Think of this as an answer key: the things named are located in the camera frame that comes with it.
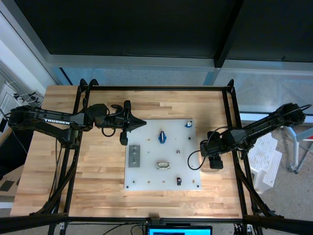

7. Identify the clear plastic tub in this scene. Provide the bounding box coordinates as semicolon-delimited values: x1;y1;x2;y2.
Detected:
198;133;224;175

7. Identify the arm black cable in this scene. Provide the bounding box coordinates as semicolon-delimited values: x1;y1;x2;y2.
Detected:
187;149;205;171
101;119;117;138

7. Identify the black upright post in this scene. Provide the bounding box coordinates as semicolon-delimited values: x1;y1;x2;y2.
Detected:
214;0;245;69

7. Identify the grey metal block with pegs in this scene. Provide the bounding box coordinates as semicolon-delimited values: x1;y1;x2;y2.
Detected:
127;144;142;168

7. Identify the brown cardboard box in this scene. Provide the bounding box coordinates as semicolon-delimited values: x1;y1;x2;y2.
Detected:
0;164;25;196

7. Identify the black table frame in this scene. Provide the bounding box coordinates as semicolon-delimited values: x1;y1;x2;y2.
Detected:
0;78;313;235

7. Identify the screen with blue edge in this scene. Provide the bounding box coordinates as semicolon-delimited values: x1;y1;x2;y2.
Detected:
146;225;213;235

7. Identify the black table-level camera box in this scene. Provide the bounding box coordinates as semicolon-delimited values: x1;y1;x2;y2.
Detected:
146;213;165;226

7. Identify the black cable bundle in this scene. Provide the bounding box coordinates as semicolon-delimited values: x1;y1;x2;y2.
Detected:
13;92;44;103

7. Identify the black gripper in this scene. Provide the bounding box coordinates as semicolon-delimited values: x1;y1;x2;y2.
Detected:
105;100;147;145
200;138;224;170

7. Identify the white styrofoam block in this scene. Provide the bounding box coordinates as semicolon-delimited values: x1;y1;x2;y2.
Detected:
248;136;283;195

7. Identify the white plastic board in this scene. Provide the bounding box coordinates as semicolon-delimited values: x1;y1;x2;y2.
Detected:
124;119;203;191

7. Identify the grey metal cart leg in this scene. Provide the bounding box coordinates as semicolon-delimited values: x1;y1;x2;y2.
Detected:
285;124;313;174

